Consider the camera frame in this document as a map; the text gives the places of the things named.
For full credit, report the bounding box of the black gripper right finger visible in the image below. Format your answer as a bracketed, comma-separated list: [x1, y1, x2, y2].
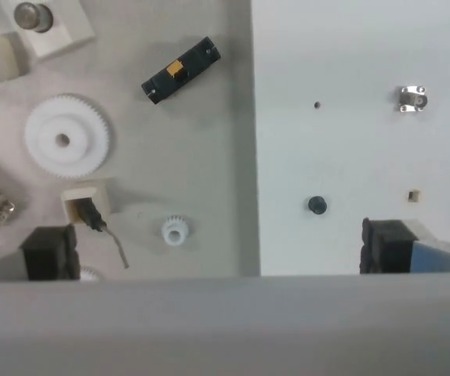
[360, 217, 450, 275]

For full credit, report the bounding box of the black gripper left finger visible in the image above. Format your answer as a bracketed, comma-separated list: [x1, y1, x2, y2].
[0, 222, 81, 281]

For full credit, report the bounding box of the black D-SUB plug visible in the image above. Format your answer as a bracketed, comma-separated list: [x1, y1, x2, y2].
[141, 36, 222, 106]

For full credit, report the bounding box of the white medium gear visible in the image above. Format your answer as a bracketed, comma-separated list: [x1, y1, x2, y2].
[78, 266, 105, 281]

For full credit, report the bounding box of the black USB plug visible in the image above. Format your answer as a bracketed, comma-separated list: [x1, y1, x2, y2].
[76, 197, 107, 233]

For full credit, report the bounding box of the small white USB holder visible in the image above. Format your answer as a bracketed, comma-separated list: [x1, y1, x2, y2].
[60, 179, 111, 226]

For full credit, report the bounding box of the white task board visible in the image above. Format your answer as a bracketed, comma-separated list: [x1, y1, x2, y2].
[250, 0, 450, 277]

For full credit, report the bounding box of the white small gear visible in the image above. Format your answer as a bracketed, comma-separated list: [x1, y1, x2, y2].
[161, 214, 189, 247]

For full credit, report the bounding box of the white large gear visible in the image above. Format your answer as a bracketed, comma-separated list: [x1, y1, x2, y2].
[24, 92, 112, 180]

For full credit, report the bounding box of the white peg holder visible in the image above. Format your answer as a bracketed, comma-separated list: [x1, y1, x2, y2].
[0, 0, 96, 60]

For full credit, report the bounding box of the metal round peg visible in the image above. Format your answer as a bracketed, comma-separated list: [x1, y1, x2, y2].
[13, 2, 56, 34]

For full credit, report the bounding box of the grey USB cable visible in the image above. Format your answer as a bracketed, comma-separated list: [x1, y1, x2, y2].
[105, 227, 130, 269]

